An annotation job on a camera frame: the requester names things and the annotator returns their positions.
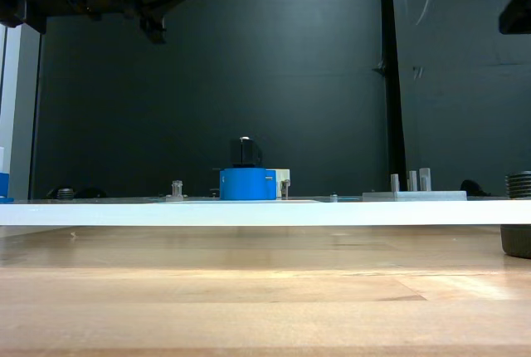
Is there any blue and white connector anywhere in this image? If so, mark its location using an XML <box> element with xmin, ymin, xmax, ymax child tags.
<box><xmin>0</xmin><ymin>147</ymin><xmax>10</xmax><ymax>201</ymax></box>

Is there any black block connector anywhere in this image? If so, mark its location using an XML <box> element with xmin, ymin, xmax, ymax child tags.
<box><xmin>230</xmin><ymin>135</ymin><xmax>264</xmax><ymax>169</ymax></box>

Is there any small grey peg on base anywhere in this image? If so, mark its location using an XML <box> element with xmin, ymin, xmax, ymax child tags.
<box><xmin>165</xmin><ymin>180</ymin><xmax>187</xmax><ymax>202</ymax></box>

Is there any white board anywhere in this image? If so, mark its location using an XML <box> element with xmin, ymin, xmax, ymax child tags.
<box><xmin>0</xmin><ymin>197</ymin><xmax>531</xmax><ymax>227</ymax></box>

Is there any grey peg holder block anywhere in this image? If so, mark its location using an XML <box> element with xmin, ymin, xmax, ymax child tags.
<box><xmin>362</xmin><ymin>189</ymin><xmax>469</xmax><ymax>201</ymax></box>

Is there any black aluminium frame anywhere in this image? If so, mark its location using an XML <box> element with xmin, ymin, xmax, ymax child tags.
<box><xmin>45</xmin><ymin>179</ymin><xmax>494</xmax><ymax>199</ymax></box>

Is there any blue round connector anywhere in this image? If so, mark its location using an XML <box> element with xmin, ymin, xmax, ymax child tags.
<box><xmin>218</xmin><ymin>167</ymin><xmax>277</xmax><ymax>202</ymax></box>

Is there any black wall post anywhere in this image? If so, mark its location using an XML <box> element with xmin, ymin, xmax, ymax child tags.
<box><xmin>376</xmin><ymin>0</ymin><xmax>410</xmax><ymax>194</ymax></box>

